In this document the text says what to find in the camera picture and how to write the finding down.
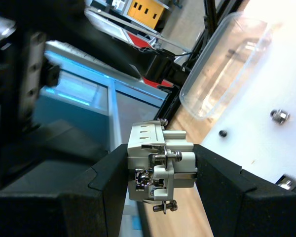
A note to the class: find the small silver stud nut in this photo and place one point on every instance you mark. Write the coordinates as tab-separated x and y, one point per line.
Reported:
281	116

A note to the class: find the red white panel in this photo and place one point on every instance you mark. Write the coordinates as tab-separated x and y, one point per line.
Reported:
138	40

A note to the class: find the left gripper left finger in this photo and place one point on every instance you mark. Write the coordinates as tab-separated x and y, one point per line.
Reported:
88	214

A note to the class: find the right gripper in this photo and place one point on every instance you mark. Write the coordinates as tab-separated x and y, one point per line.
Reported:
5	74

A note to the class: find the small black screw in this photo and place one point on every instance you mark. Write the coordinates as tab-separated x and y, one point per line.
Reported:
223	133

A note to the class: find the orange cabinet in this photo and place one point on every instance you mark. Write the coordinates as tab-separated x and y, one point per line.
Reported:
145	12

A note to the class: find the clear plastic tub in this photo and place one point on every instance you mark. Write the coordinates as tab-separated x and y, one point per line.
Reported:
224	74

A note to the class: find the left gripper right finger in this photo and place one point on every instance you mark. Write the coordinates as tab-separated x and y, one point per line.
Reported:
236	209

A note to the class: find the black metal frame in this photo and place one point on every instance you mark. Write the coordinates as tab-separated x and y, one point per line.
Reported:
173	97

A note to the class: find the white board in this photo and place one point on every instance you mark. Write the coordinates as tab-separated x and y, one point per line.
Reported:
261	148

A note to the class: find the blue clamp connector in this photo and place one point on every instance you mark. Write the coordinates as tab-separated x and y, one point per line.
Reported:
287	184

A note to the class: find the beige connector insert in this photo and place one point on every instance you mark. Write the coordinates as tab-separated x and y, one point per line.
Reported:
143	148

